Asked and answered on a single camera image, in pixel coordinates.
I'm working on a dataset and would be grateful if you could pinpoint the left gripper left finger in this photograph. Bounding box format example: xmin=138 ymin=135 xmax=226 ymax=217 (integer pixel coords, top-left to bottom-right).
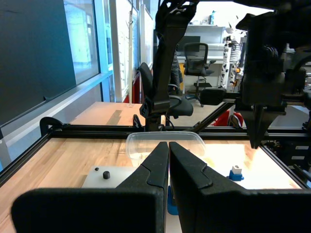
xmin=11 ymin=141 xmax=170 ymax=233

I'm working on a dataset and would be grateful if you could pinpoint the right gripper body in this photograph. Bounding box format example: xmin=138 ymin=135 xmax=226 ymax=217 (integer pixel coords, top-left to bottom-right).
xmin=234 ymin=69 xmax=307 ymax=116

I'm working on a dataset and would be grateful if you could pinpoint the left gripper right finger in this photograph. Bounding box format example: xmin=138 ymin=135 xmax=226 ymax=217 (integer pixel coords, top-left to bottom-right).
xmin=169 ymin=141 xmax=311 ymax=233

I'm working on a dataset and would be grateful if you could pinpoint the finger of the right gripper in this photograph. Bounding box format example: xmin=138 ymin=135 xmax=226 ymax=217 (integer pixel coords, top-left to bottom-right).
xmin=242 ymin=106 xmax=259 ymax=149
xmin=258 ymin=106 xmax=276 ymax=147

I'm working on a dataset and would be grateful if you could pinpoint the clear plastic container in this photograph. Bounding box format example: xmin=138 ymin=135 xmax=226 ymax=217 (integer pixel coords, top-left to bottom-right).
xmin=125 ymin=131 xmax=207 ymax=162

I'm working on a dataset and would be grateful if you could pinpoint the white task board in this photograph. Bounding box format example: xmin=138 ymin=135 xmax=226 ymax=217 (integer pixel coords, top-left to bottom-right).
xmin=81 ymin=164 xmax=292 ymax=233

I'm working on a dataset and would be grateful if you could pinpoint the blue socket block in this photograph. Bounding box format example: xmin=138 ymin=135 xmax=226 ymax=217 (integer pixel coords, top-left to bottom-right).
xmin=167 ymin=185 xmax=179 ymax=216
xmin=227 ymin=165 xmax=245 ymax=182

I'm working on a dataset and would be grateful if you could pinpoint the black mesh office chair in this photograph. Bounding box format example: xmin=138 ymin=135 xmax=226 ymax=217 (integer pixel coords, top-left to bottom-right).
xmin=182 ymin=43 xmax=216 ymax=108

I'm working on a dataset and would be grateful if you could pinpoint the wooden desk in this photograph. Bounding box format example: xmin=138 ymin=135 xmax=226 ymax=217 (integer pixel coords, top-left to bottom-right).
xmin=70 ymin=101 xmax=146 ymax=127

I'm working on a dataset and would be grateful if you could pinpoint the window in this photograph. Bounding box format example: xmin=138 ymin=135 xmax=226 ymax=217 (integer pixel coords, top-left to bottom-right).
xmin=63 ymin=0 xmax=101 ymax=85

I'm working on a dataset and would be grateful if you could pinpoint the black frame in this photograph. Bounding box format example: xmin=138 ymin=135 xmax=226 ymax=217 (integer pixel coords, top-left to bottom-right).
xmin=0 ymin=88 xmax=311 ymax=190

